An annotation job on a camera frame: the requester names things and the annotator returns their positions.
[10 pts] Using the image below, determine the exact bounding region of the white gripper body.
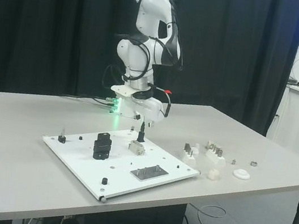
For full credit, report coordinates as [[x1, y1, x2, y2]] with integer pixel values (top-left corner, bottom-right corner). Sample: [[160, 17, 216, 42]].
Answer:
[[126, 94, 169, 128]]

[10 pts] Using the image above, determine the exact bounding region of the white square peg holder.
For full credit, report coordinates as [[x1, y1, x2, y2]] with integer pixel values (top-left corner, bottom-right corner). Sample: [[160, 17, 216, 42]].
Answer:
[[177, 148, 200, 167]]

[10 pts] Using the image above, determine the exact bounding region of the white round peg holder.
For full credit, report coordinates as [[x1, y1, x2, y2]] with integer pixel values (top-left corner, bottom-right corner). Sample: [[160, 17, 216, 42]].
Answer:
[[202, 147, 229, 168]]

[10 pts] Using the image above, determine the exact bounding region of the black waterproof plug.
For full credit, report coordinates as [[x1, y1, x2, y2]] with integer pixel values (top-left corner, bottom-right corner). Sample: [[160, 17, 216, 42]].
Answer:
[[136, 121, 149, 144]]

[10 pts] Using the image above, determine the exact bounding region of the black D-SUB plug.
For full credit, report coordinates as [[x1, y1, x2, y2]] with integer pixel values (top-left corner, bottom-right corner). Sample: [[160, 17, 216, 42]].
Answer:
[[91, 131, 114, 163]]

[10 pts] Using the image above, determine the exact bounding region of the white task board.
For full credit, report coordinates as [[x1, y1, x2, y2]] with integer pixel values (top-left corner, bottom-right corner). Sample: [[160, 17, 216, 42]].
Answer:
[[32, 113, 207, 219]]

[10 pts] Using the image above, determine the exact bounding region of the black BNC plug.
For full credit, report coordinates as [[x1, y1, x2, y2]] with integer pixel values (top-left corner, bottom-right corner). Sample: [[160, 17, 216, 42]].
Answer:
[[57, 125, 69, 145]]

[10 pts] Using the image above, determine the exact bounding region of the small white holder block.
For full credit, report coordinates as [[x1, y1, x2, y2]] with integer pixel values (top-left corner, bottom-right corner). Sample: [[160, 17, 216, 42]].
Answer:
[[207, 167, 223, 183]]

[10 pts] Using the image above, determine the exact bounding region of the white large gear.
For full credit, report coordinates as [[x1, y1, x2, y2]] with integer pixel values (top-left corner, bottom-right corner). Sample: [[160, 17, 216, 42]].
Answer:
[[231, 167, 253, 182]]

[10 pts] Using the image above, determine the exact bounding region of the black curtain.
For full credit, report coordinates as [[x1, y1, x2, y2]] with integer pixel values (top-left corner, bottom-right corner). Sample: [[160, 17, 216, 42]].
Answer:
[[0, 0, 299, 170]]

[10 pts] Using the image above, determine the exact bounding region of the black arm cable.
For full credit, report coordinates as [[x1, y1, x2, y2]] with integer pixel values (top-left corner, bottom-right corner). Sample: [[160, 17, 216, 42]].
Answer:
[[101, 63, 131, 92]]

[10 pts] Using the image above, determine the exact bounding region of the black cable bundle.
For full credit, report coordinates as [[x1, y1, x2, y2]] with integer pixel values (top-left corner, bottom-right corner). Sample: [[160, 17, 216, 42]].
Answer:
[[61, 90, 114, 107]]

